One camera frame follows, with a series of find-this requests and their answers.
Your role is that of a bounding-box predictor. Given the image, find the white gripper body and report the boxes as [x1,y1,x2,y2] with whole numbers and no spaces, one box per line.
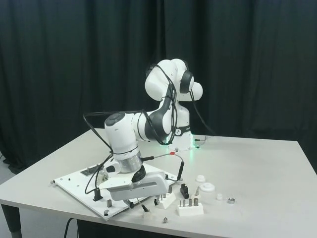
[106,173,169,202]

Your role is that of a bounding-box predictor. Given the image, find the white sloped peg holder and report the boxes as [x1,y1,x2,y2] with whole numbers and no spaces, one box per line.
[158,192,177,209]

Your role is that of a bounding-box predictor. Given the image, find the flat white mounting plate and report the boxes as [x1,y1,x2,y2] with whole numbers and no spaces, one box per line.
[95,176,134,189]

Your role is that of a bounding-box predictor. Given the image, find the white wide peg holder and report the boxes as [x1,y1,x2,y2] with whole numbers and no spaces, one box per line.
[176,202,205,217]

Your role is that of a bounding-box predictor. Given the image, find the white large gear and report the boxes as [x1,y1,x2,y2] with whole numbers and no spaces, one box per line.
[200,182,215,193]

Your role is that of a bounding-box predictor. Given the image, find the white task board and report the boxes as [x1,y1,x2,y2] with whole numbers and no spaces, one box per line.
[51,162,184,220]

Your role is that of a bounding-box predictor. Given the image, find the dark table leg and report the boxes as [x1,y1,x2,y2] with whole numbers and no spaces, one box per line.
[0,204,20,238]

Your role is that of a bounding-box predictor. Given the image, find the black curtains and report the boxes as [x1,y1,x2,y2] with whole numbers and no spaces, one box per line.
[0,0,317,166]

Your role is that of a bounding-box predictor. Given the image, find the thin black rod on wire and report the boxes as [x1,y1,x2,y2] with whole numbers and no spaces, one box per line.
[145,151,185,181]

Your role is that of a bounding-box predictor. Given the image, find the black cable under table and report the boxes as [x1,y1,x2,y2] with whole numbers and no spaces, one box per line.
[64,218,76,238]

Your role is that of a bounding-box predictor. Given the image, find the grey cable with connector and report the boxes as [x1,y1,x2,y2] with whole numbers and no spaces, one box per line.
[194,135,216,144]

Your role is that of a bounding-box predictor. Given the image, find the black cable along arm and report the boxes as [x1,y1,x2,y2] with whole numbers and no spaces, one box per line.
[83,63,179,195]

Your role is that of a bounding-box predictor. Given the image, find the black cable behind arm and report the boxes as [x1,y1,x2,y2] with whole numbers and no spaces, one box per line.
[188,89,216,136]

